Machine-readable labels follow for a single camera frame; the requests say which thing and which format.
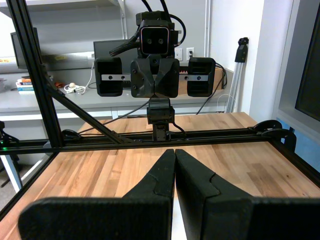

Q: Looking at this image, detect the stack of books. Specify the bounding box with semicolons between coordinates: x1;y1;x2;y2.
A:
15;78;35;95

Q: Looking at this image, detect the black computer monitor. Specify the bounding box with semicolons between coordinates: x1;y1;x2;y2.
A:
93;39;141;69
9;26;42;70

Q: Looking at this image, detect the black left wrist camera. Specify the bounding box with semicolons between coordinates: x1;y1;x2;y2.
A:
136;11;175;56

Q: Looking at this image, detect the black silver tripod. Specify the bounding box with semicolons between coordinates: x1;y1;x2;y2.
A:
226;36;250;113

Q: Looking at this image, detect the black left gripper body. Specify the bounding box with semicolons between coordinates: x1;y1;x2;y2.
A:
94;57;216;98

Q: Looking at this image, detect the black aluminium frame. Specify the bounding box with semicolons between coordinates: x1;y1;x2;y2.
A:
0;0;320;218

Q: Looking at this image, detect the white wall shelf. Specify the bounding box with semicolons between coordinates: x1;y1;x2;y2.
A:
0;0;126;16

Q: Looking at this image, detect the grey desk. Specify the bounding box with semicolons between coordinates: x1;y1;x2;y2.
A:
0;67;237;121

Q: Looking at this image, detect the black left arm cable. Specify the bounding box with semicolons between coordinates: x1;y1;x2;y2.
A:
109;0;187;57

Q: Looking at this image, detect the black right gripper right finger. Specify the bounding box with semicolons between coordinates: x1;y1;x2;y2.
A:
174;149;320;240

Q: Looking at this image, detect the white taskboard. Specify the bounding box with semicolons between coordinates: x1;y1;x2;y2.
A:
171;196;188;240

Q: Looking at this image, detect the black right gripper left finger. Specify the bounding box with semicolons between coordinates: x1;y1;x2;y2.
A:
17;148;175;240

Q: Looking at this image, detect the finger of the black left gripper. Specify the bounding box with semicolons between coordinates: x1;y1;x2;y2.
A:
154;59;180;99
130;59;157;99

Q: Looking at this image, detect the white cable bundle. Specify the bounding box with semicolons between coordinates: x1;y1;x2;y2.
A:
63;63;94;96

